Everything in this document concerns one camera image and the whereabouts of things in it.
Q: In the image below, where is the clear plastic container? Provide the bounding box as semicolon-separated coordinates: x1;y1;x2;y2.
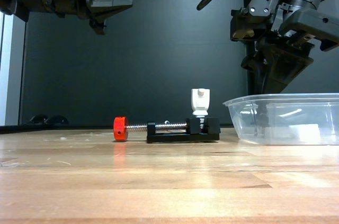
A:
222;93;339;147

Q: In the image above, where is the white receptacle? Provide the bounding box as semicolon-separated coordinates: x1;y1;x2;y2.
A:
190;87;212;119

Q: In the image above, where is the white block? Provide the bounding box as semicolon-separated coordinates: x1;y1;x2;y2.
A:
288;123;320;140

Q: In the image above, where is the black clamp with red knob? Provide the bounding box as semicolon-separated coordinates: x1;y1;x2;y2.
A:
113;115;221;145

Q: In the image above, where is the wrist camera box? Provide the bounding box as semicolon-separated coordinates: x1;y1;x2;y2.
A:
229;8;271;42

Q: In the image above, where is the black frame corner bracket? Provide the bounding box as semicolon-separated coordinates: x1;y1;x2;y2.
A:
47;114;69;126
28;114;49;126

